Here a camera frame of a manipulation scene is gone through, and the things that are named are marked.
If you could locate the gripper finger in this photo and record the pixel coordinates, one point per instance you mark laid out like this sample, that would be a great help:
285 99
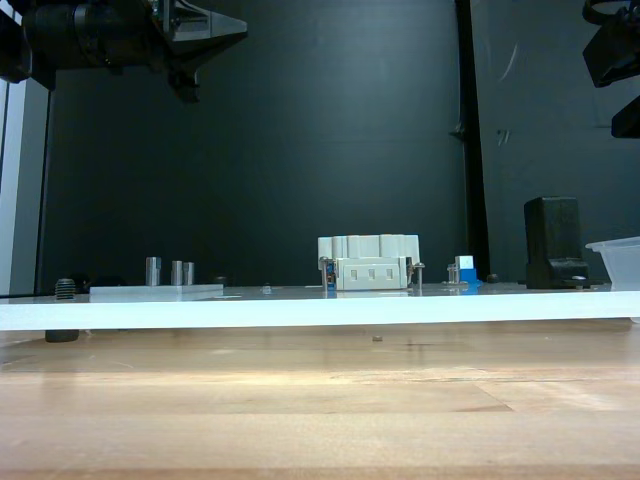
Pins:
205 50
615 55
630 122
225 24

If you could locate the short steel bar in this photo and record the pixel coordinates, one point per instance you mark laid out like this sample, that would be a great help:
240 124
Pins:
189 274
177 274
152 272

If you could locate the white taskboard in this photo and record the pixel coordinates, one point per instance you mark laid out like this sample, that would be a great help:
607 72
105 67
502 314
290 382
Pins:
300 315

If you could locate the black block holder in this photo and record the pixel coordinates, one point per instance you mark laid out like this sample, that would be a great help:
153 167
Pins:
552 240

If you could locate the clear plastic tub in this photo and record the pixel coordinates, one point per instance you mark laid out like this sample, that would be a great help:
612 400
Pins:
622 265

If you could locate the black screw head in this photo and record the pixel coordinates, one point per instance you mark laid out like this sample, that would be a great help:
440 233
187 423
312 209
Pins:
494 278
219 280

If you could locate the grey metal plate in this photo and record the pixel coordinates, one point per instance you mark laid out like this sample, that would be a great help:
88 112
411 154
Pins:
135 294

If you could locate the small clear stud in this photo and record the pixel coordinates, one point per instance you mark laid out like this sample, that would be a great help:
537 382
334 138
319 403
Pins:
266 289

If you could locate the small blue white socket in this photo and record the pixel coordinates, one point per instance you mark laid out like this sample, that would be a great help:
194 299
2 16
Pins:
469 277

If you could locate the silver connector screw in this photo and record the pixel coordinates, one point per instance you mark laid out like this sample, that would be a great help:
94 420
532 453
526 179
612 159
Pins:
418 275

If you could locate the beige connector housing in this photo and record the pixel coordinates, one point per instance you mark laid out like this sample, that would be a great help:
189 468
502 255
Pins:
370 272

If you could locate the black rubber foot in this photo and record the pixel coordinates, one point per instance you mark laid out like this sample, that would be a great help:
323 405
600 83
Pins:
62 336

